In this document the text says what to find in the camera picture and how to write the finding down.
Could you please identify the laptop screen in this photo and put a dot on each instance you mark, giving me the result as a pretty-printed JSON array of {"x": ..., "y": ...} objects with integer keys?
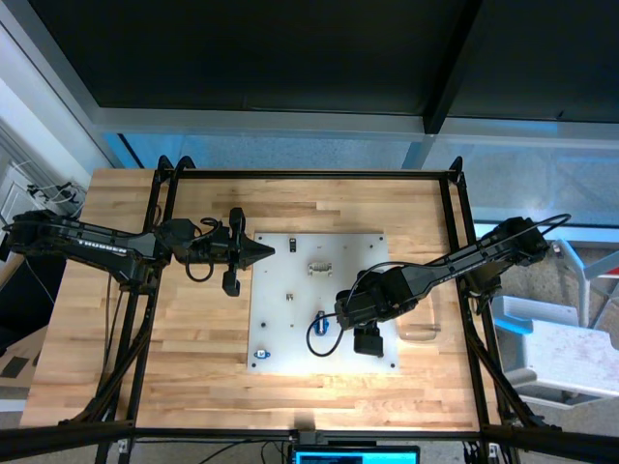
[{"x": 353, "y": 456}]

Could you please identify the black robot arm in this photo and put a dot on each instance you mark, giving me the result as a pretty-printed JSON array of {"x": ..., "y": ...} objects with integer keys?
[
  {"x": 97, "y": 246},
  {"x": 445, "y": 273}
]

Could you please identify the clear plastic tub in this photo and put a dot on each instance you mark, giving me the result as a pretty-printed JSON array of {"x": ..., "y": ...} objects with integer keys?
[{"x": 421, "y": 333}]

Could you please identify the grey metal stand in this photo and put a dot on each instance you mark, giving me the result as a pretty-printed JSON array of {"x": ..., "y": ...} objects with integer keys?
[{"x": 584, "y": 290}]

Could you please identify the white taskboard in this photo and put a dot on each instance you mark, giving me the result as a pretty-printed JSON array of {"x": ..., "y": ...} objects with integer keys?
[{"x": 280, "y": 348}]

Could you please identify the white plastic step stool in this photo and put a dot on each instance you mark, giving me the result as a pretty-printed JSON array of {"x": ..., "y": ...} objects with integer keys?
[{"x": 566, "y": 353}]

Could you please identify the beige connector housing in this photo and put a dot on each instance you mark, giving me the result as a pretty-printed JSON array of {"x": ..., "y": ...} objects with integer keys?
[{"x": 320, "y": 269}]

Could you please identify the small black camera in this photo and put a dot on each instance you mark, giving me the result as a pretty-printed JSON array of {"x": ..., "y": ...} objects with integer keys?
[{"x": 305, "y": 435}]

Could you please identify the cardboard box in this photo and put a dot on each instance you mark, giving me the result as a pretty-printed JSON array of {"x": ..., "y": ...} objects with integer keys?
[{"x": 24, "y": 345}]

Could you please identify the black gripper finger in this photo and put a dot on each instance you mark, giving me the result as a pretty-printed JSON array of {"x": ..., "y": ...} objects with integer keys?
[
  {"x": 254, "y": 246},
  {"x": 254, "y": 256}
]

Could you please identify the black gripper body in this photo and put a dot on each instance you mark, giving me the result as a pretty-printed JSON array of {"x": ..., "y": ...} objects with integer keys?
[
  {"x": 236, "y": 251},
  {"x": 358, "y": 314}
]

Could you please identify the blue clamp mount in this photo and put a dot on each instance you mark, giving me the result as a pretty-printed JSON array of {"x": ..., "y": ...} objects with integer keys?
[{"x": 313, "y": 326}]

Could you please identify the black metal frame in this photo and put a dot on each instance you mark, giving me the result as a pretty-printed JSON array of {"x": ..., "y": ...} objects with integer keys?
[{"x": 309, "y": 174}]

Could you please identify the blue connector mount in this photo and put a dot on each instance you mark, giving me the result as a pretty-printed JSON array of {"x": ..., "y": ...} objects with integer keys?
[{"x": 266, "y": 355}]

